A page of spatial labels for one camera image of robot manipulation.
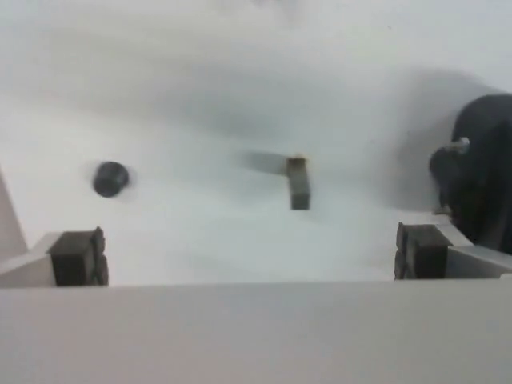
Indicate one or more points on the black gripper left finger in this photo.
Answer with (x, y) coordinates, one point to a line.
(76, 260)

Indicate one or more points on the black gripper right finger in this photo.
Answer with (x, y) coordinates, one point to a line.
(420, 254)

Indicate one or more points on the metal square peg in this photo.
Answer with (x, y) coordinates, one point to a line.
(300, 188)

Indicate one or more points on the black D-SUB plug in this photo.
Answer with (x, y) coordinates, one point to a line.
(480, 168)

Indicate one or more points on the white task board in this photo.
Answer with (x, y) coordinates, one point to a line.
(200, 112)

